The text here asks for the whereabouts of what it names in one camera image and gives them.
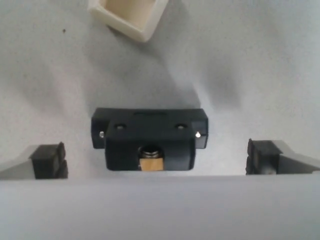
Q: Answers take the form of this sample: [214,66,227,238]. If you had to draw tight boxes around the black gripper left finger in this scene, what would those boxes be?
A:
[0,141,69,181]

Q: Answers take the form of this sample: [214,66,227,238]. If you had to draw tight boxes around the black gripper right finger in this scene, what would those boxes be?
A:
[245,137,320,176]

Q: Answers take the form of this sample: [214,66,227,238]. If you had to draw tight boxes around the black D-SUB plug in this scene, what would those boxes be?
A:
[91,107,210,173]

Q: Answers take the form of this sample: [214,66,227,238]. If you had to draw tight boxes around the small cream square holder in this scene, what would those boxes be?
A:
[87,0,163,43]

